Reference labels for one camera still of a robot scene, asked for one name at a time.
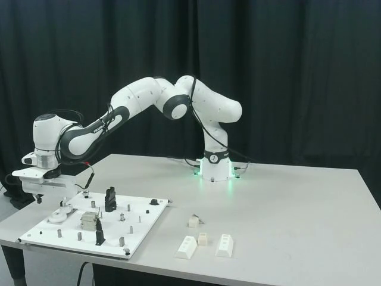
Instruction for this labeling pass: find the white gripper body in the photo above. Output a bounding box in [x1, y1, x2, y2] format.
[20, 175, 76, 198]

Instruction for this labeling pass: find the white large gear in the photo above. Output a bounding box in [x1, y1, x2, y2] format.
[48, 210, 69, 225]

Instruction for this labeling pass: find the flat white mounting plate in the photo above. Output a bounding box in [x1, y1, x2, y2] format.
[11, 167, 62, 180]

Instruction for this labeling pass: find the black D-SUB plug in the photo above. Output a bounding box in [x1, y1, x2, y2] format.
[104, 186, 117, 213]

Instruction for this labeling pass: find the black USB plug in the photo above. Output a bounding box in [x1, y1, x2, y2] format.
[94, 212, 107, 247]

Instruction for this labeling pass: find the white task board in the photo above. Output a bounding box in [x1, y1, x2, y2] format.
[17, 192, 172, 259]

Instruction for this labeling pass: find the white peg holder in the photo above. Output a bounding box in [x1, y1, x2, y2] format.
[215, 234, 235, 257]
[174, 235, 198, 259]

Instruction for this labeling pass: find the black curtain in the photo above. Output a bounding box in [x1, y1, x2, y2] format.
[0, 0, 381, 209]

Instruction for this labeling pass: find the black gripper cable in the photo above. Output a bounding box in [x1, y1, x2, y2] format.
[5, 174, 23, 194]

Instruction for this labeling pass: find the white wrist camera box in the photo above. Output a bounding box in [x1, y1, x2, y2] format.
[21, 151, 38, 166]

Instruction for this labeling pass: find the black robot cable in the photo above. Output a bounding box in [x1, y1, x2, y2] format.
[55, 102, 115, 164]
[189, 76, 252, 172]

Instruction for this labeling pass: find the black base cable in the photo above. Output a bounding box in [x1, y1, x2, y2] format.
[166, 156, 203, 167]

